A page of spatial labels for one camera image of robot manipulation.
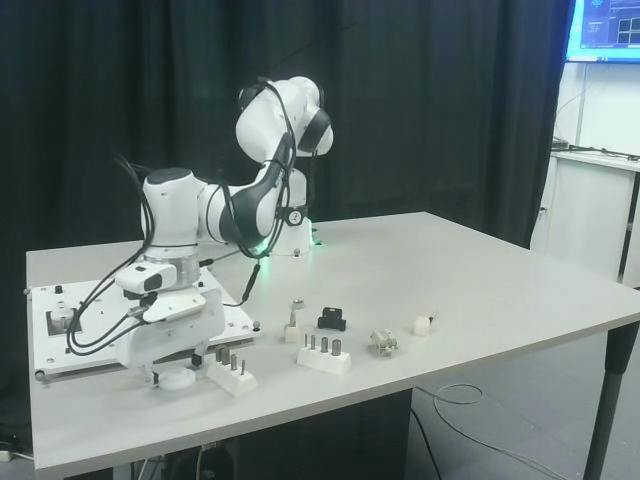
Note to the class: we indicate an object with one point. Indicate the blue screen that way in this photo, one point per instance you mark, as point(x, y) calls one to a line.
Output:
point(605, 25)

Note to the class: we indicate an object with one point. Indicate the large metal round peg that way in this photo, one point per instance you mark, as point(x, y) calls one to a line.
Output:
point(336, 347)

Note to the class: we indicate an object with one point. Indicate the white square peg holder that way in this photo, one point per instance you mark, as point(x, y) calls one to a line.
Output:
point(235, 385)

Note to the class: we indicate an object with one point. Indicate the medium metal round peg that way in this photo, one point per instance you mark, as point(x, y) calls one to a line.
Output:
point(325, 345)

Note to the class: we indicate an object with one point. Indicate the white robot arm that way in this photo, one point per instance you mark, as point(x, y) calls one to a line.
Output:
point(170, 210)

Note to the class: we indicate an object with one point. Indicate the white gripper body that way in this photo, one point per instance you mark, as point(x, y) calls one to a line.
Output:
point(170, 340)

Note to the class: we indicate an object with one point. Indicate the small metal round peg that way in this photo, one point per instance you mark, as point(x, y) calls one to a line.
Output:
point(314, 344)

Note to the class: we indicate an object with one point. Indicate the small white plug holder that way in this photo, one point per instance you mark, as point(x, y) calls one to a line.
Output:
point(421, 326)

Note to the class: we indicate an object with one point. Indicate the white large gear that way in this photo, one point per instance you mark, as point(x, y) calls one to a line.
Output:
point(176, 381)

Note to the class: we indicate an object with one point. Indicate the small white bolt holder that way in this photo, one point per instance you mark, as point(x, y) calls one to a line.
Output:
point(290, 334)

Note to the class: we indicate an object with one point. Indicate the white task board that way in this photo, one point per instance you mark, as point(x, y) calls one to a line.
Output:
point(50, 360)

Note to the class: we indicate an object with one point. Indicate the black table leg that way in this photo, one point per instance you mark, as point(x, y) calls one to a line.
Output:
point(612, 380)

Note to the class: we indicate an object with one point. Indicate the black curtain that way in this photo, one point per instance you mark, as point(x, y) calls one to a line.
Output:
point(125, 75)

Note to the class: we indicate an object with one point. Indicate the large metal square peg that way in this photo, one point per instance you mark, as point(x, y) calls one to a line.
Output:
point(220, 356)

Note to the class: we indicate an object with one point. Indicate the metal bolt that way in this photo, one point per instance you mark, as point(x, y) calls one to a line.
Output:
point(292, 317)

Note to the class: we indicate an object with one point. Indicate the medium metal square peg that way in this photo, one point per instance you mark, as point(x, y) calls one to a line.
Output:
point(232, 361)

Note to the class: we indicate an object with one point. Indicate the white cabinet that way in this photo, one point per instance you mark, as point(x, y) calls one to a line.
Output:
point(585, 210)

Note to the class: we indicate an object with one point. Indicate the flat white mounting plate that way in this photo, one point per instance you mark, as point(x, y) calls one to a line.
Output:
point(175, 307)

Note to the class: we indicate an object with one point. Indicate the black D-SUB plug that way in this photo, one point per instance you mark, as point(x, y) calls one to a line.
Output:
point(332, 319)

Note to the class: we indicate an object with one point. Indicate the small white camera box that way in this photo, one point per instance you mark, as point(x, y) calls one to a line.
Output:
point(145, 280)

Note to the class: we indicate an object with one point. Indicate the white round peg holder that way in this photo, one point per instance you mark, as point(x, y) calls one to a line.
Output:
point(325, 362)

